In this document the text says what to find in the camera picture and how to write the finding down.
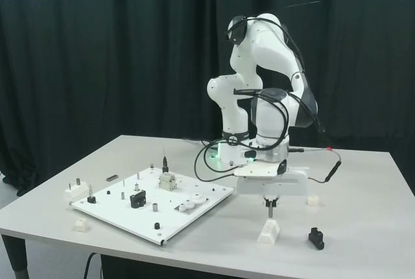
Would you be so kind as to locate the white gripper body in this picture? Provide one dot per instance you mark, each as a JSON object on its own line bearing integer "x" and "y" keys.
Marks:
{"x": 285, "y": 185}

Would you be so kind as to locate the metal round peg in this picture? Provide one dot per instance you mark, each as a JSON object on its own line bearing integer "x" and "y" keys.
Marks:
{"x": 269, "y": 212}

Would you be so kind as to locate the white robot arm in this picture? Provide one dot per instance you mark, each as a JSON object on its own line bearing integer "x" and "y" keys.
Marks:
{"x": 259, "y": 48}

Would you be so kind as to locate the white sloped peg holder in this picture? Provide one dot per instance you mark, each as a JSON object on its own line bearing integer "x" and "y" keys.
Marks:
{"x": 268, "y": 232}

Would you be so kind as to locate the white two-peg holder block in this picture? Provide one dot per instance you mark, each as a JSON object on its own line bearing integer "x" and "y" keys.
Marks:
{"x": 76, "y": 192}

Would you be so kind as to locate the small white holder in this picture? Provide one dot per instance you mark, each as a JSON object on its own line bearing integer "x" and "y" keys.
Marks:
{"x": 80, "y": 225}
{"x": 314, "y": 201}

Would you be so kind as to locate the black D-SUB plug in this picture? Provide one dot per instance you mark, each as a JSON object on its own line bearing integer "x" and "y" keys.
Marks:
{"x": 316, "y": 235}

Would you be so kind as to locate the white large gear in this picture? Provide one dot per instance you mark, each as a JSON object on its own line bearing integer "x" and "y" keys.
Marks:
{"x": 197, "y": 198}

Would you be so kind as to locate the white medium gear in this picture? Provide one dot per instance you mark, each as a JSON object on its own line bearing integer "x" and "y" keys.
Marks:
{"x": 189, "y": 205}

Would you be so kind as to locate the white small gear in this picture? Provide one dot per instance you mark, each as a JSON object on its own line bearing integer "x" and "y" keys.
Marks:
{"x": 182, "y": 208}

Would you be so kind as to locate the black waterproof plug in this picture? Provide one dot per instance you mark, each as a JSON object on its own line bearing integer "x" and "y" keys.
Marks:
{"x": 164, "y": 163}

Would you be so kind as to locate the metal BNC plug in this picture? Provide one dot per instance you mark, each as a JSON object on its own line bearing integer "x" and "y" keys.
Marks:
{"x": 137, "y": 188}

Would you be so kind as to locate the flat black plug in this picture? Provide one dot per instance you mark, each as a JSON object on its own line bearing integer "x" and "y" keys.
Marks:
{"x": 111, "y": 177}

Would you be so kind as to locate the white task board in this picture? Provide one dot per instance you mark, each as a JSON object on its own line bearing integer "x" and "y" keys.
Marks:
{"x": 107, "y": 209}

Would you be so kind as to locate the metal bolt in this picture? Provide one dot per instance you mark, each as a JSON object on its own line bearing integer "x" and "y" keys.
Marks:
{"x": 90, "y": 191}

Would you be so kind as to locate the black curtain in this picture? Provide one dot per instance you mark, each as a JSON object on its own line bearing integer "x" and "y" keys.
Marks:
{"x": 97, "y": 48}

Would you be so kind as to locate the dark grey table leg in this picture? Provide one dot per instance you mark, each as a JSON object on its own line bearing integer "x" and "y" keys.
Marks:
{"x": 14, "y": 256}

